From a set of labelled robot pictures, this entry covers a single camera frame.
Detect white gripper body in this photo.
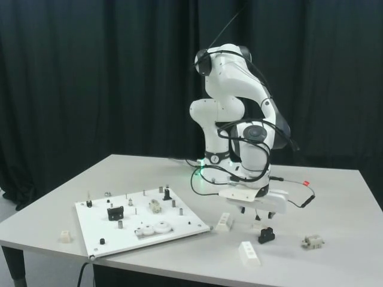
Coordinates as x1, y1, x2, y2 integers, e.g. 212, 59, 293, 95
227, 190, 290, 215

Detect black D-SUB plug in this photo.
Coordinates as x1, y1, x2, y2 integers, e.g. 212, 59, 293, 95
257, 227, 276, 245
107, 206, 124, 222

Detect white holder with holes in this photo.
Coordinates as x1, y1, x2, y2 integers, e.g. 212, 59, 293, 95
215, 212, 235, 233
238, 240, 262, 267

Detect white large gear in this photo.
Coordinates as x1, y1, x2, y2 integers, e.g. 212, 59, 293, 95
153, 220, 174, 236

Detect white task board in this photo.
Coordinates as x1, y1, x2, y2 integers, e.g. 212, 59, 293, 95
74, 185, 211, 261

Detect white cube holder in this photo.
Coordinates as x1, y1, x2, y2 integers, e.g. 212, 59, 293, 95
60, 229, 74, 245

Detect black curtains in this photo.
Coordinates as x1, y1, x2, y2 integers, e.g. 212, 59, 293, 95
0, 0, 383, 212

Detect dark table leg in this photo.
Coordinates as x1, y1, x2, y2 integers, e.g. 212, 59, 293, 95
1, 246, 26, 287

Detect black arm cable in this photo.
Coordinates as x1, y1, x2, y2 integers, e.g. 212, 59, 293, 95
193, 0, 300, 154

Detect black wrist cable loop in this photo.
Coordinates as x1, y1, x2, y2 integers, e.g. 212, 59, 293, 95
190, 118, 272, 196

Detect black floor cable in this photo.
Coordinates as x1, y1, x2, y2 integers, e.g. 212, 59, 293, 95
77, 259, 94, 287

